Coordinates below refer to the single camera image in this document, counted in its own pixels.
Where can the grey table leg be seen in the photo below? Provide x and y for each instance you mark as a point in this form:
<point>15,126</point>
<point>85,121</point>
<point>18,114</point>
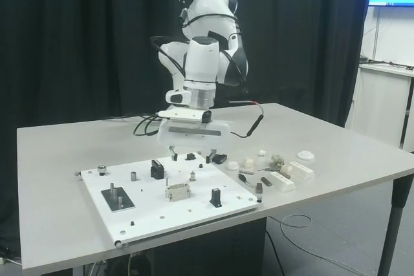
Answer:
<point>393,224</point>
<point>78,264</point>

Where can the black curtain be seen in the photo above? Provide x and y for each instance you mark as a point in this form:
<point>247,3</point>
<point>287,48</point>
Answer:
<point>81,46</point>

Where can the cream cube holder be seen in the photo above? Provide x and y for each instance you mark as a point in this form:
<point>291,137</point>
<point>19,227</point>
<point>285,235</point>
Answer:
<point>286,170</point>
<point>247,161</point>

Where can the white small gear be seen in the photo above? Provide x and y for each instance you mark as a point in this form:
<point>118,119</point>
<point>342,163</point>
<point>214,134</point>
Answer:
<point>232,166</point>

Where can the white large gear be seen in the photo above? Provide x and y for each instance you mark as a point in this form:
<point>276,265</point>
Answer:
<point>305,155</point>

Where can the small white part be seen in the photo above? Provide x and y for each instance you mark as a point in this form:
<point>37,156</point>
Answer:
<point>262,152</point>

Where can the black box under table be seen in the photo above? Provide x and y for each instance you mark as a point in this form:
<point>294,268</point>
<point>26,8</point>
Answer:
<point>200,250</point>

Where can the white task board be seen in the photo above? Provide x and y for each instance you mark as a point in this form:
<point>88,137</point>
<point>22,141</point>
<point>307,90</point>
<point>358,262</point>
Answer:
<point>181,205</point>

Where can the white long peg holder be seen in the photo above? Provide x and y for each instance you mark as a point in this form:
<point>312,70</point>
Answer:
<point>283,183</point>
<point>302,170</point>

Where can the metal round peg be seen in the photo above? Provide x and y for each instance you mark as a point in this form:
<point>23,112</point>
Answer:
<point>246,170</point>

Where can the white cabinet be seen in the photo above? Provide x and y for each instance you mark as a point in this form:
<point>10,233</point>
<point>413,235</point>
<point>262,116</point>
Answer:
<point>385,108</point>

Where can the dark metal square peg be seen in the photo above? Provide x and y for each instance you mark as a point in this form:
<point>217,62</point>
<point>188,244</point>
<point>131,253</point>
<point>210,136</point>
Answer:
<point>258,188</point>
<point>266,181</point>

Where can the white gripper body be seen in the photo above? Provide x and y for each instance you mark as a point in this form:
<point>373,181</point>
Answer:
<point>194,138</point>

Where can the black D-SUB plug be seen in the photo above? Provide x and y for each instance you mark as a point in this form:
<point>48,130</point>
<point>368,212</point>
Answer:
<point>221,159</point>

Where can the black USB plug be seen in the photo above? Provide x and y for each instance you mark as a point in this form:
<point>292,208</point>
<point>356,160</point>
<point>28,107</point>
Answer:
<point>242,178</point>

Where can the thin metal bolt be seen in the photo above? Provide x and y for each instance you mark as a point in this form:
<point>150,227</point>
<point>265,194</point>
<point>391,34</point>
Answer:
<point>266,169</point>

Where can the metal BNC plug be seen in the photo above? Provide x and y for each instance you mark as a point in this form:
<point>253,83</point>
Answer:
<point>193,176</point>

